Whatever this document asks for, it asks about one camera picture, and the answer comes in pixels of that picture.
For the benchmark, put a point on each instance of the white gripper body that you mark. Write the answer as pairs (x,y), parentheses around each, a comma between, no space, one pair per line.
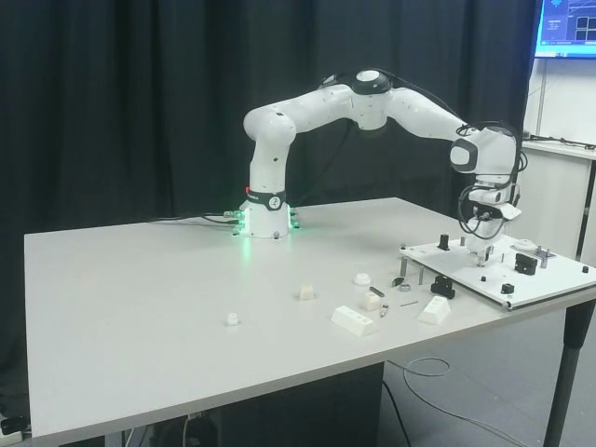
(486,233)

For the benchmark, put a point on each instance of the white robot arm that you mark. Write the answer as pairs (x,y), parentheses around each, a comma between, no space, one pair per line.
(321,104)

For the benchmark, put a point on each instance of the white task board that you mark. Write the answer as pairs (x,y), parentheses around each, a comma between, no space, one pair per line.
(465,279)

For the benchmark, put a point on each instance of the white large gear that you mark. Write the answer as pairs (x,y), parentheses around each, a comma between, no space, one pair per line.
(524,245)

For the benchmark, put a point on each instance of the black D-SUB plug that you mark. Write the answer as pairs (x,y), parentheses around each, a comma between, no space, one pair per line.
(442,286)

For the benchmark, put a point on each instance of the short metal round peg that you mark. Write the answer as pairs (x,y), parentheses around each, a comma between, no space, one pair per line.
(421,274)

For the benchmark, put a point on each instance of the white sloped holder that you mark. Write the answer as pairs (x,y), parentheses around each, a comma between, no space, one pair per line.
(433,311)

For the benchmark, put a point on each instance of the tall metal round peg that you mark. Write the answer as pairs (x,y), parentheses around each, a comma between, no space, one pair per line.
(403,266)

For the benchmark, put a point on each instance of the black USB plug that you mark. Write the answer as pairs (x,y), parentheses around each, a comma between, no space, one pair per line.
(396,281)

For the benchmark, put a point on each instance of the white cabinet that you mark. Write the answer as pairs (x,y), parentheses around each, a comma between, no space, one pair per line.
(559,177)

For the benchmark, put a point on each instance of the dark metal square peg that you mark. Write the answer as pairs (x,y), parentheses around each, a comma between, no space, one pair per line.
(376,292)

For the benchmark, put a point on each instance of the grey Ethernet plug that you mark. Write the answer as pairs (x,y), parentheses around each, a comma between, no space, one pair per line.
(384,310)

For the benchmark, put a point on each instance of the white square holder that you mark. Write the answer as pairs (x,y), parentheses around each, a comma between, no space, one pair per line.
(370,302)

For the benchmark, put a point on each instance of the white medium gear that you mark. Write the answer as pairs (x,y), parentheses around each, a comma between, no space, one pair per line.
(362,279)

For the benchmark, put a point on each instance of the long white holder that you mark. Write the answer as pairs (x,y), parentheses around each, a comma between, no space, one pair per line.
(354,321)

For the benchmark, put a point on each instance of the black table leg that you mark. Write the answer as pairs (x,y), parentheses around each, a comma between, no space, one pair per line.
(565,372)

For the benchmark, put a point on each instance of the small white cube holder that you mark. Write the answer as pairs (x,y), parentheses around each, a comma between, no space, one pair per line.
(304,292)

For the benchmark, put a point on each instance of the blue screen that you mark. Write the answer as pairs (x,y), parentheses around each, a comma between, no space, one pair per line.
(565,28)

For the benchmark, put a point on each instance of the white small gear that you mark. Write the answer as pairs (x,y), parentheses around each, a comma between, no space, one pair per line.
(232,320)

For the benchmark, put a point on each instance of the black curtain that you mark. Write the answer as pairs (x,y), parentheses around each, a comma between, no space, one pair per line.
(139,93)

